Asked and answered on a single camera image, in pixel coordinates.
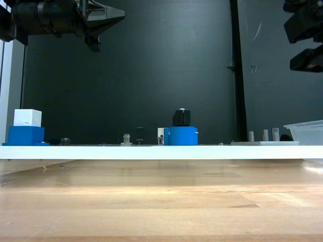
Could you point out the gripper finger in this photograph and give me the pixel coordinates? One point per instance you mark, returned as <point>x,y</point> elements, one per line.
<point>114,13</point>
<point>103,26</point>

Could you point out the white taskboard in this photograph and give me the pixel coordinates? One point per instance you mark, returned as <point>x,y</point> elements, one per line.
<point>151,152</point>

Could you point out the clear plastic tub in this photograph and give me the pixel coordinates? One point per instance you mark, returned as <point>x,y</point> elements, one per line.
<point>308,136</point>

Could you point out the thick steel peg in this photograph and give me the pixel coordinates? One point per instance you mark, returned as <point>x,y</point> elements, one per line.
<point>275,134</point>

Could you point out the small black socket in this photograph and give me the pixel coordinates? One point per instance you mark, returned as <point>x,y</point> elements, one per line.
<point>140,136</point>

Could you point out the small metal connector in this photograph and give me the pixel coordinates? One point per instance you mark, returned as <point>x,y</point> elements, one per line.
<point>127,140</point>

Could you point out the white cube block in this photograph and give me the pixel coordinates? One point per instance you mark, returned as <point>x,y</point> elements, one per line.
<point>27,118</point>

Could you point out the medium steel peg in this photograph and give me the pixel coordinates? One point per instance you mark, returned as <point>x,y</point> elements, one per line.
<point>265,136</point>

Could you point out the silver multi-pin connector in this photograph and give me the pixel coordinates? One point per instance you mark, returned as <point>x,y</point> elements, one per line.
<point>160,132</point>

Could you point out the black plug with silver top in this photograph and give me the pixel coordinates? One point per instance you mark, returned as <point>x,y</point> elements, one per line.
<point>181,118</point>

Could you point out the black ribbed foot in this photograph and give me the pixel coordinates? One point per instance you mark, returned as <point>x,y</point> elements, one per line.
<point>65,141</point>

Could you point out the thin steel peg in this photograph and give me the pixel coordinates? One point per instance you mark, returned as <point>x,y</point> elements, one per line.
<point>251,136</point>

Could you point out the grey peg block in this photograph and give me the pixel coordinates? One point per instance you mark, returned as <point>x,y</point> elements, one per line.
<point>265,143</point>

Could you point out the blue round mount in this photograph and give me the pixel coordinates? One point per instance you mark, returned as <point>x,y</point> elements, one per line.
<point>181,136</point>

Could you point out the blue square mount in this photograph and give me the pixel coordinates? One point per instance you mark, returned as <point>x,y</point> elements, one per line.
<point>25,136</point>

